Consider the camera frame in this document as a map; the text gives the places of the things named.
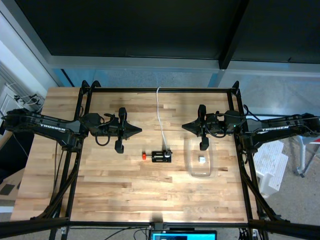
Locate white wall cables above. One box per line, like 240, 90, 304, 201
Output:
9, 83, 45, 108

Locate white cable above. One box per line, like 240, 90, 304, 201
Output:
155, 86, 169, 152

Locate black pillar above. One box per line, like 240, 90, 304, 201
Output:
218, 0, 251, 70

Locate brown cardboard box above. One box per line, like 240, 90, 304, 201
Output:
0, 167, 26, 201

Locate laptop screen with blue edge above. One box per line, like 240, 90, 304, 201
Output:
149, 229, 218, 240

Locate black metal frame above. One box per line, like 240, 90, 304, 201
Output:
0, 79, 320, 240

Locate grey metal stand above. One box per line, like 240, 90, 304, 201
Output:
287, 136, 320, 179

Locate white foam block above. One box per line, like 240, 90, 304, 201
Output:
253, 139, 289, 200

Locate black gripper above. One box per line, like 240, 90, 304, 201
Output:
94, 107, 143, 154
181, 104, 228, 151

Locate black clamp with red knob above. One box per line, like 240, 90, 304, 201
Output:
141, 149, 174, 165

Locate small black camera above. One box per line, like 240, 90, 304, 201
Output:
149, 216, 166, 230

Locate clear plastic tub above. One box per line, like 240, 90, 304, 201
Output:
184, 138, 218, 180

